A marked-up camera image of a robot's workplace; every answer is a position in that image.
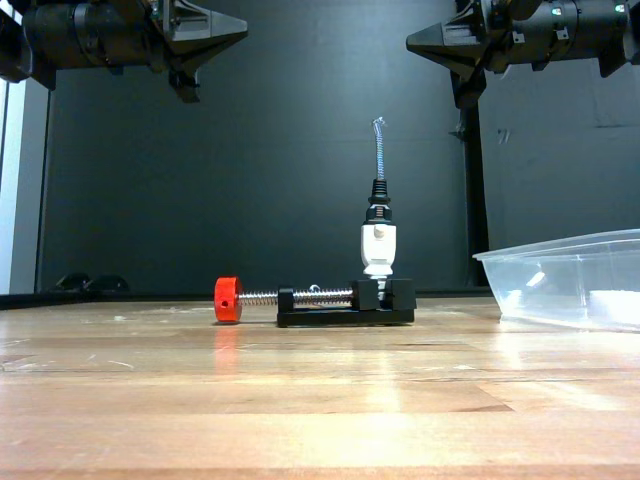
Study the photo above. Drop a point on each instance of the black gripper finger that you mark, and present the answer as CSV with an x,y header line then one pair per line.
x,y
200,52
435,37
220,27
460,62

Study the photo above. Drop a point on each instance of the white power receptacle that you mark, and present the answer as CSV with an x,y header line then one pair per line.
x,y
377,255

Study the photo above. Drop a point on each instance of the clear plastic tub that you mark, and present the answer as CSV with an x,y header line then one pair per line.
x,y
550,280

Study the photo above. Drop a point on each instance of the black vise with red knob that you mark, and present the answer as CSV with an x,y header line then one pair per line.
x,y
350,317

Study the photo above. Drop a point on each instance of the black metal frame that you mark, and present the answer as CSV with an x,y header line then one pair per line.
x,y
475,175

